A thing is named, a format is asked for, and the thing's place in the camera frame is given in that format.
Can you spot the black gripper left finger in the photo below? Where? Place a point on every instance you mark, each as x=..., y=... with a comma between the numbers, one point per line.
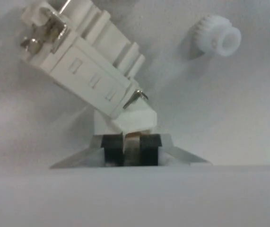
x=113, y=151

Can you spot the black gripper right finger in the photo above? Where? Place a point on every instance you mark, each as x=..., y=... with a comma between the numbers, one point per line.
x=150, y=151

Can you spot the white Ethernet plug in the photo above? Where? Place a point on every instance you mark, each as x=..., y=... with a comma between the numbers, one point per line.
x=139, y=118

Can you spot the beige Ethernet socket housing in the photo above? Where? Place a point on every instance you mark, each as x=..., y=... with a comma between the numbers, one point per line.
x=82, y=59

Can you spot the white small gear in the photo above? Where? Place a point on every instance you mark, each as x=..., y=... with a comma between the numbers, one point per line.
x=220, y=37

